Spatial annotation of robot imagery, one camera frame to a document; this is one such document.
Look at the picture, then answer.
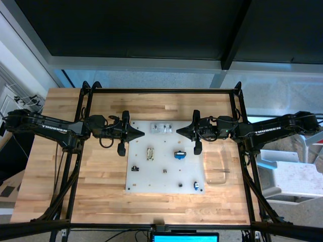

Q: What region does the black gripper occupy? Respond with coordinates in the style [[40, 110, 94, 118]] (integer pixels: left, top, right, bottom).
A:
[[176, 110, 219, 156], [105, 110, 145, 157]]

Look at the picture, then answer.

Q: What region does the aluminium bar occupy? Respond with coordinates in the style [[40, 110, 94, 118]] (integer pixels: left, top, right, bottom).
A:
[[150, 123, 174, 134]]

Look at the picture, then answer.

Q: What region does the clear plastic tub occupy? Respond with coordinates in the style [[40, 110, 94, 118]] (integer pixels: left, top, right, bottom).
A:
[[203, 147, 228, 187]]

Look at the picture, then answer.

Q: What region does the white board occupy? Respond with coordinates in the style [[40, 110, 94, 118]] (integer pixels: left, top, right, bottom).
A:
[[125, 120, 205, 194]]

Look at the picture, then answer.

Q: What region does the blue lit screen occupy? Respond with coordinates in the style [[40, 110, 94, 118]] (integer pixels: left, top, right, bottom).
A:
[[150, 232, 220, 242]]

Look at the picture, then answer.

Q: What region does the white step stool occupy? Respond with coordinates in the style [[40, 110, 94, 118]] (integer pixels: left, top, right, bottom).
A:
[[257, 148, 323, 205]]

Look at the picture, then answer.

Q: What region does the cardboard box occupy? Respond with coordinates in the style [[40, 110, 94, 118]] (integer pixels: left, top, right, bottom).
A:
[[0, 169, 26, 204]]

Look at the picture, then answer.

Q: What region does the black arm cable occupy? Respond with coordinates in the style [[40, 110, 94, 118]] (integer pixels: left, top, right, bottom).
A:
[[98, 114, 120, 149]]

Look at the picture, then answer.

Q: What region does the black metal frame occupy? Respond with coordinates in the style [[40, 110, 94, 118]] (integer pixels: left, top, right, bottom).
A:
[[0, 80, 323, 242]]

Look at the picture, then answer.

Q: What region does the black table-level camera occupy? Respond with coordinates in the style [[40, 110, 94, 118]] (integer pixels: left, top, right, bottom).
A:
[[150, 218, 170, 232]]

